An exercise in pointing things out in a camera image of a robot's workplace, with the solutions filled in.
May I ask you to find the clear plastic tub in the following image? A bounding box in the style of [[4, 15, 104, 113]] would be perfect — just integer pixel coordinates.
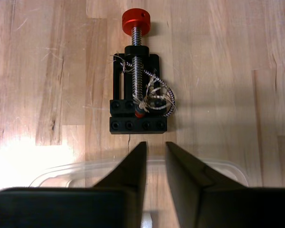
[[29, 158, 250, 228]]

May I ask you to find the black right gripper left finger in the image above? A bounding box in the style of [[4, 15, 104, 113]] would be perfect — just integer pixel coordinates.
[[0, 142, 148, 228]]

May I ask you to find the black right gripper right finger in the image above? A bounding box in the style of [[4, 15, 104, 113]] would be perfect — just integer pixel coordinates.
[[165, 142, 285, 228]]

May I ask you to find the black vise with red knob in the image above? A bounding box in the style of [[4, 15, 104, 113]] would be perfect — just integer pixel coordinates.
[[108, 8, 169, 136]]

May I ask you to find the small white block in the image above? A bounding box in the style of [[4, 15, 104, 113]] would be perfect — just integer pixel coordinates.
[[142, 210, 157, 228]]

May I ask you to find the red RCA socket braided cable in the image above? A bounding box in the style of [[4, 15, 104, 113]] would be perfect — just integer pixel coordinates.
[[109, 53, 178, 118]]

